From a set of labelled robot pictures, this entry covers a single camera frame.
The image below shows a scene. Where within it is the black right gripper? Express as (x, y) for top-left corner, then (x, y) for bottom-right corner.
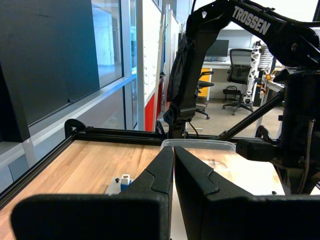
(236, 117), (320, 195)

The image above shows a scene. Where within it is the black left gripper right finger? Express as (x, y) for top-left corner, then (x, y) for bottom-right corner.
(174, 146), (320, 240)

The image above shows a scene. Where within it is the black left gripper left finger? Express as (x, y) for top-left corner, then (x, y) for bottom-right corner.
(11, 146), (175, 240)

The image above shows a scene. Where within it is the blue clamp with silver bar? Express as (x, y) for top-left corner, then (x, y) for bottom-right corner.
(119, 173), (133, 194)

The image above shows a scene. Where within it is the white plastic board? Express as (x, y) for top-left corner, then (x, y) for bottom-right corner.
(104, 174), (286, 240)

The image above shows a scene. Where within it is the clear plastic tub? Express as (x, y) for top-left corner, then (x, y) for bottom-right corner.
(161, 138), (241, 176)

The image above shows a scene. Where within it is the red partition panel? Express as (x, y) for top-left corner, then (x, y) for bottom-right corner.
(144, 82), (163, 132)

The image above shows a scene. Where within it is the black mesh office chair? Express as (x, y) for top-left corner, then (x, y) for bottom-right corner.
(221, 48), (255, 116)

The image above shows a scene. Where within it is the white lattice structure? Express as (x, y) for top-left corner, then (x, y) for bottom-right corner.
(243, 41), (273, 105)

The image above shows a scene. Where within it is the yellow cabinet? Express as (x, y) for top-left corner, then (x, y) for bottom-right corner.
(199, 67), (210, 101)

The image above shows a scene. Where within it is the black office chair with armrests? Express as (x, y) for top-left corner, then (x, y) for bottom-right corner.
(194, 70), (215, 120)

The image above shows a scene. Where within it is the black computer monitor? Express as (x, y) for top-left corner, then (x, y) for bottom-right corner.
(204, 39), (230, 63)

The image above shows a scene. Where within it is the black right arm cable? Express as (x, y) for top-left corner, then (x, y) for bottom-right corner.
(297, 119), (316, 195)

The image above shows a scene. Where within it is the black metal frame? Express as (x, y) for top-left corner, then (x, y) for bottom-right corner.
(0, 89), (286, 211)

